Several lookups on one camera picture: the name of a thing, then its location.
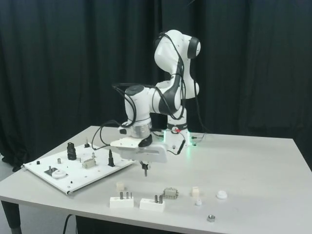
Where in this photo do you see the black plug with short cable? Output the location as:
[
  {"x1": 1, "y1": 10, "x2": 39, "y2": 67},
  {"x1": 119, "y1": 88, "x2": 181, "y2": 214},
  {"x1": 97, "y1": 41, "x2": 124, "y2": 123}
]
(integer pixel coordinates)
[{"x1": 107, "y1": 149, "x2": 116, "y2": 168}]

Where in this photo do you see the black wrist band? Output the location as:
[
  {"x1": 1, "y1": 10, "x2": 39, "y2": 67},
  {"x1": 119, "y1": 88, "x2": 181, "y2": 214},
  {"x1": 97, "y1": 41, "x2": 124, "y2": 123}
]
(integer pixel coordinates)
[{"x1": 138, "y1": 135, "x2": 153, "y2": 148}]

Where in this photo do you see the black wrist loop cable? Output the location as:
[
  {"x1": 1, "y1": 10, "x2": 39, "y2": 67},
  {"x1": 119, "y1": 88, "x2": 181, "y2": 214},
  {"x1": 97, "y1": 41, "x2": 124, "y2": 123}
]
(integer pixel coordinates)
[{"x1": 92, "y1": 83, "x2": 137, "y2": 151}]

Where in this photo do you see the black D-SUB plug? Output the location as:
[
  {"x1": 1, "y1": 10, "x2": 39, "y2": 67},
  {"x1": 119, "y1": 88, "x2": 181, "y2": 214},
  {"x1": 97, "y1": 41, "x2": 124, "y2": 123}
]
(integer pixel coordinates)
[{"x1": 66, "y1": 141, "x2": 77, "y2": 162}]

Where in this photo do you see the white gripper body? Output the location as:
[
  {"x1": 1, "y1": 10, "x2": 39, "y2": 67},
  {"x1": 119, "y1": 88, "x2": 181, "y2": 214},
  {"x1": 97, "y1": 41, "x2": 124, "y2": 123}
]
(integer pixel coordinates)
[{"x1": 119, "y1": 142, "x2": 169, "y2": 164}]

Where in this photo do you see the black curtain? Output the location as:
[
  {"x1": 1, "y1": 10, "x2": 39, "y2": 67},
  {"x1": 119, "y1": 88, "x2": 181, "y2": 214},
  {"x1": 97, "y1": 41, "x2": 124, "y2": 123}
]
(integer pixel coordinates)
[{"x1": 0, "y1": 0, "x2": 312, "y2": 173}]

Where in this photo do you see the white round peg holder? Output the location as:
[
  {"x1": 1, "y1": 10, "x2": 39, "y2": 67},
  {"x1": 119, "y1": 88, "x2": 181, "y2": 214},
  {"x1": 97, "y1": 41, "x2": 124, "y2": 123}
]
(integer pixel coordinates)
[{"x1": 109, "y1": 195, "x2": 135, "y2": 209}]

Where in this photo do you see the black table leg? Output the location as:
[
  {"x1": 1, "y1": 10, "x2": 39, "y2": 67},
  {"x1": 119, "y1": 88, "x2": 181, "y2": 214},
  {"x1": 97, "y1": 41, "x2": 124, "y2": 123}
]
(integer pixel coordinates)
[{"x1": 0, "y1": 200, "x2": 21, "y2": 234}]

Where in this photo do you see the black hanging cable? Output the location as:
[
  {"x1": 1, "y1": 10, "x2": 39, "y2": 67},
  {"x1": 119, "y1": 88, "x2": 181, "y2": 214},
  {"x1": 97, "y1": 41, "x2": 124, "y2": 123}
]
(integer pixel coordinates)
[{"x1": 184, "y1": 79, "x2": 207, "y2": 142}]

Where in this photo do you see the flat white mount plate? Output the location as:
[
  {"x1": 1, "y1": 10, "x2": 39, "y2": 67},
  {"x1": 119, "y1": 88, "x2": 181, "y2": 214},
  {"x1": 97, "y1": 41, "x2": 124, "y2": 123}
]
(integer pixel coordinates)
[{"x1": 109, "y1": 137, "x2": 145, "y2": 149}]

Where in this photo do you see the silver wrist ring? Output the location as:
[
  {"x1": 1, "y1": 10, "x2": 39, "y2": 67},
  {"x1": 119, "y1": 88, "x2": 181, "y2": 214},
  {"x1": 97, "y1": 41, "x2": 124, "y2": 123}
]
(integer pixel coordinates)
[{"x1": 129, "y1": 123, "x2": 150, "y2": 139}]

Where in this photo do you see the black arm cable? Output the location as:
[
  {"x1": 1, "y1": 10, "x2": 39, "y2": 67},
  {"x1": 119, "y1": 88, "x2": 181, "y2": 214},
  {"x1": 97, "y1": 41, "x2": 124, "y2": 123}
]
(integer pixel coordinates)
[{"x1": 155, "y1": 32, "x2": 187, "y2": 120}]

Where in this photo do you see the white square peg holder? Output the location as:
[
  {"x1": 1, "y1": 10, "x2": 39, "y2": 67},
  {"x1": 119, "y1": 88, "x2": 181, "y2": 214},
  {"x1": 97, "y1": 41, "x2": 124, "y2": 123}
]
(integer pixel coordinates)
[{"x1": 139, "y1": 197, "x2": 166, "y2": 211}]

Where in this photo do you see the white task board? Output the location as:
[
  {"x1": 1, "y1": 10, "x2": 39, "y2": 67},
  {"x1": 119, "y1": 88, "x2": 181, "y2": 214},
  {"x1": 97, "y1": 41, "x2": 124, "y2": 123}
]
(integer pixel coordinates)
[{"x1": 21, "y1": 142, "x2": 136, "y2": 195}]

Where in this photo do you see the black floor cable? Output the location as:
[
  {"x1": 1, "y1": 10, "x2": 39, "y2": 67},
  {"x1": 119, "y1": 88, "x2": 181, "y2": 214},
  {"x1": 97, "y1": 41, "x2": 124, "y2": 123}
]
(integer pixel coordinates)
[{"x1": 63, "y1": 214, "x2": 77, "y2": 234}]

